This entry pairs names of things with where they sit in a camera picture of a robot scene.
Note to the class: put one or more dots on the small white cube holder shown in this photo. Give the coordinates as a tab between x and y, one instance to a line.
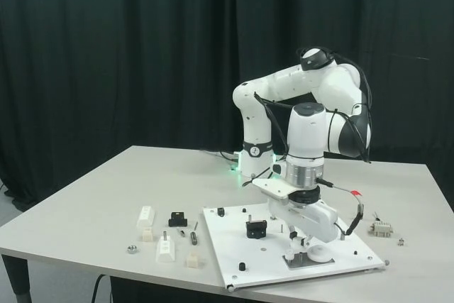
147	235
191	260

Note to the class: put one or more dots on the white large gear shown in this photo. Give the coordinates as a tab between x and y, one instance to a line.
318	254

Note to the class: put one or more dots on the black curtain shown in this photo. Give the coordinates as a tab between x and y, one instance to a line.
124	51

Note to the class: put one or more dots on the white holder with metal peg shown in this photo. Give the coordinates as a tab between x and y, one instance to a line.
165	249

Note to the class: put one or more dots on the beige multi-pin connector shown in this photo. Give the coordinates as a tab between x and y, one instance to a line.
378	229

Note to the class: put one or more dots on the small black plug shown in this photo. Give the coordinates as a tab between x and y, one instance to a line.
220	211

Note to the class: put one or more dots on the white small gear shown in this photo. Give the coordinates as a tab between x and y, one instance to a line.
289	257

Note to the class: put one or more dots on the black table leg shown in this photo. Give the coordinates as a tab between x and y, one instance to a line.
16	276

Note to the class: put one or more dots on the tall white peg holder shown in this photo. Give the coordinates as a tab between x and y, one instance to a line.
146	215

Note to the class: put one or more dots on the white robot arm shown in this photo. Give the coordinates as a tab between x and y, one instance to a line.
333	93

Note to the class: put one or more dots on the black plug with round socket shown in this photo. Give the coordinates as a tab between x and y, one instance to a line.
256	229

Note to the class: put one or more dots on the metal hex nut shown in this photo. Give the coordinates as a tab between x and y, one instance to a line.
132	248

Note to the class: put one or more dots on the small dark metal bolt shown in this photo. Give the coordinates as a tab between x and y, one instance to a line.
181	233

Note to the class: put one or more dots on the white task board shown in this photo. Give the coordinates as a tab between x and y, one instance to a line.
248	249

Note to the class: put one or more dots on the black D-SUB plug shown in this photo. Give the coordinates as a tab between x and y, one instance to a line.
177	219

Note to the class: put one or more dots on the white medium gear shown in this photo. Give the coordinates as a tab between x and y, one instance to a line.
297	243

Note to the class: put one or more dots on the dark metal round peg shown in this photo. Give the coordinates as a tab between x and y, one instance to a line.
194	238

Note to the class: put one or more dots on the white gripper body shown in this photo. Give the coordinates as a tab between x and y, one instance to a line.
314	219

